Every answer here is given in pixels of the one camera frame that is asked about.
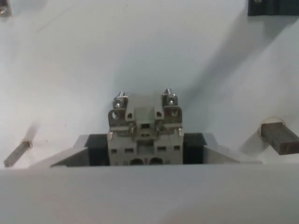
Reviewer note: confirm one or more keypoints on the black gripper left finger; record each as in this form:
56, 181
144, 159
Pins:
97, 151

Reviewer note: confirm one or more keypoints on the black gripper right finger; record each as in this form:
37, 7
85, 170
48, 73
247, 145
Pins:
195, 149

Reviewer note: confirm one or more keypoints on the beige waterproof plug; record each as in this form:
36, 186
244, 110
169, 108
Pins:
146, 130

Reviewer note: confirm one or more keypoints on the metal square peg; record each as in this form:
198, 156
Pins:
280, 140

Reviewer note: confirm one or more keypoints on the white task board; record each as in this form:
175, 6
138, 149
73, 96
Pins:
149, 58

